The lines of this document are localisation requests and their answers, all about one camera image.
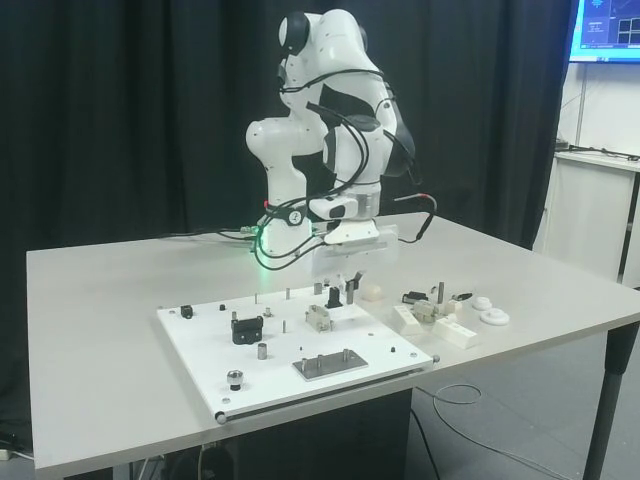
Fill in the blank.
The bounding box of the white large gear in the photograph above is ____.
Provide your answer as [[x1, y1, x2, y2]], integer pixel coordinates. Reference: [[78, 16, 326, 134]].
[[478, 308, 510, 328]]

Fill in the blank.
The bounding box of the grey floor cable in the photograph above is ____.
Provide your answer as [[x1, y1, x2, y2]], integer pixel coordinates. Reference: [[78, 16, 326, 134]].
[[419, 382, 640, 451]]

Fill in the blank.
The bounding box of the white cabinet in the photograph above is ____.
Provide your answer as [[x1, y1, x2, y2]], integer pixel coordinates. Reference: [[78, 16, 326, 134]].
[[532, 149, 640, 291]]

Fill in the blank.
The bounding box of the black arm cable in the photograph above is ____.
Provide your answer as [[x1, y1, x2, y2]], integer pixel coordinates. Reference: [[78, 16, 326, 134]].
[[252, 69, 419, 269]]

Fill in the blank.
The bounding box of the silver flange ring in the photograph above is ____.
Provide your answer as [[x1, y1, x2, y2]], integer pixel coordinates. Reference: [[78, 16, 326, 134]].
[[349, 189, 382, 221]]

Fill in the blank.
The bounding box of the blue screen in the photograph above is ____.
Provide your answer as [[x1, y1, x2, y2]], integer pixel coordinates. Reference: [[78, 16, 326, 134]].
[[567, 0, 640, 64]]

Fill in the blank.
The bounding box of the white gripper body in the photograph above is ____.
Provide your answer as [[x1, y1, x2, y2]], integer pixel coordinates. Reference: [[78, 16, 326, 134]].
[[310, 225, 400, 279]]

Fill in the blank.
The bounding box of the black table leg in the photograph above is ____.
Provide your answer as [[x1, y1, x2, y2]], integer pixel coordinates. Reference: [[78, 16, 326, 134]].
[[597, 319, 634, 480]]

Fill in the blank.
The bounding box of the black curtain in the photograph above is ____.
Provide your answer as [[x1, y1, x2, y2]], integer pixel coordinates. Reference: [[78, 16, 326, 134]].
[[0, 0, 574, 261]]

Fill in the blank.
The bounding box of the white task board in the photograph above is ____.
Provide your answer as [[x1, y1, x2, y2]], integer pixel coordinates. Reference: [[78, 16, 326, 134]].
[[155, 283, 442, 425]]

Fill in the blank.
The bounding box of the flat white mounting plate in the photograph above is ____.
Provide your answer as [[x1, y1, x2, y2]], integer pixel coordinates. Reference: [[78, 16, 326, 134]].
[[323, 219, 380, 246]]

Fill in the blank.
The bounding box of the long white peg holder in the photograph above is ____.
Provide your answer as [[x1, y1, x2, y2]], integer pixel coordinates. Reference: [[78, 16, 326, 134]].
[[394, 304, 424, 335], [432, 319, 479, 350]]

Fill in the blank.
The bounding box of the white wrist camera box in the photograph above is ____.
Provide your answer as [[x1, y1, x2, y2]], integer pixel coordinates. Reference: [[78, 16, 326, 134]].
[[308, 196, 359, 220]]

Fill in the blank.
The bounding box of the black base cable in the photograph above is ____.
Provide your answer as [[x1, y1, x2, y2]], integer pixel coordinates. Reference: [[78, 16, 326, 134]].
[[159, 227, 256, 241]]

